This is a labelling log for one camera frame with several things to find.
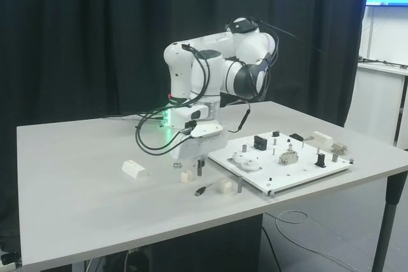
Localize long white peg holder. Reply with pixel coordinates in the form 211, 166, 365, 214
313, 131, 334, 146
121, 159, 149, 182

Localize beige connector plug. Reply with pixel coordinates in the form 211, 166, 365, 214
330, 143, 349, 155

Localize black plug with short cable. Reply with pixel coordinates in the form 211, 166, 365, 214
289, 132, 312, 142

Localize white task board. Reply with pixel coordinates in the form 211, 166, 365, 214
207, 130, 355, 197

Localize white cabinet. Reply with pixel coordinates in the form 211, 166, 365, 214
346, 60, 408, 151

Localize black USB plug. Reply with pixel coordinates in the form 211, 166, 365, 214
194, 182, 214, 197

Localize black D-SUB plug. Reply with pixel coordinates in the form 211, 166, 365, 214
253, 135, 267, 152

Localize black base cables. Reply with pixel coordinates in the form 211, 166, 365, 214
105, 110, 146, 121

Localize looped black gripper cable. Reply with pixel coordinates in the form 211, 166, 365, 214
133, 108, 196, 155

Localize black box under table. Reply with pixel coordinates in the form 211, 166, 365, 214
145, 213, 265, 272

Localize grey floor cable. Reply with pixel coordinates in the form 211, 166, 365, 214
273, 210, 388, 272

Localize black curtain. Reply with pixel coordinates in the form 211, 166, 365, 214
0, 0, 367, 254

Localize white large gear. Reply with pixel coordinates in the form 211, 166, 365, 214
240, 160, 260, 172

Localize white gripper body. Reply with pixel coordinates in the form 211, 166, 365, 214
171, 131, 229, 161

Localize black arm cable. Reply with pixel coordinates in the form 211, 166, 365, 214
180, 18, 323, 104

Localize black table leg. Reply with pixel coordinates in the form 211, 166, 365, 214
372, 175, 406, 272

